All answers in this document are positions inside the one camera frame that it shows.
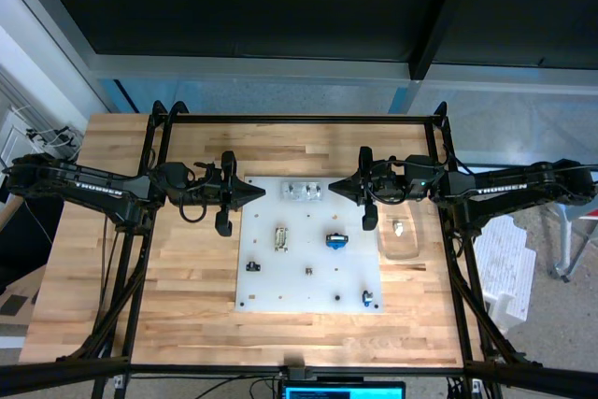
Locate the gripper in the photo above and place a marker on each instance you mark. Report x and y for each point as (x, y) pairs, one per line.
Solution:
(370, 219)
(224, 226)

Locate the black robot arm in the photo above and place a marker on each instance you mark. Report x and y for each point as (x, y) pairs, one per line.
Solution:
(500, 191)
(93, 189)

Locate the white silver connector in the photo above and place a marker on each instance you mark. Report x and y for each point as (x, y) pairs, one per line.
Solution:
(397, 227)

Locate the beige connector housing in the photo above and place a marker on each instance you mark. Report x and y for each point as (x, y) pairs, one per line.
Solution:
(281, 237)

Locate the clear acrylic block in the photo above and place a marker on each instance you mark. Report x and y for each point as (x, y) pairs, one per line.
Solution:
(300, 186)

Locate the small black socket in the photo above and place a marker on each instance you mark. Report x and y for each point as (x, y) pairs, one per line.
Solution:
(252, 267)

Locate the clear plastic tub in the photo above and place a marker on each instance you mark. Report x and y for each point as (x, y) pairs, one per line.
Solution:
(406, 245)

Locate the white task board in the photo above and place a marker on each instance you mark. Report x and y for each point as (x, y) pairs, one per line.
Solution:
(280, 277)

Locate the white foam packing tray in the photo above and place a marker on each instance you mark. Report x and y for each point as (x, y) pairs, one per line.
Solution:
(504, 268)

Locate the laptop screen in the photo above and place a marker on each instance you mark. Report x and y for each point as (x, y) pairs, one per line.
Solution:
(341, 392)

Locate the grey metal stand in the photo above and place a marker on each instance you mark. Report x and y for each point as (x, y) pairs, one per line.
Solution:
(565, 245)

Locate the cardboard box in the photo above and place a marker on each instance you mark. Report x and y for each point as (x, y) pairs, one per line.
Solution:
(23, 296)

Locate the blue black socket mount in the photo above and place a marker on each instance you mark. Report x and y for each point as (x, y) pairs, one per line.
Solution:
(335, 242)

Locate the black aluminium table frame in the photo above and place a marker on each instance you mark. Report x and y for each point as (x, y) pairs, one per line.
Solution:
(299, 118)

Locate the small blue socket mount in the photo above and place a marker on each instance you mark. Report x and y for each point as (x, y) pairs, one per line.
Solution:
(364, 304)

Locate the black table-level camera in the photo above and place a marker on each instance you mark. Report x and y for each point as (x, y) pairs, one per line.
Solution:
(295, 371)

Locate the black wall post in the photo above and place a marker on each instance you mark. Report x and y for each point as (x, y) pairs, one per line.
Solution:
(434, 20)

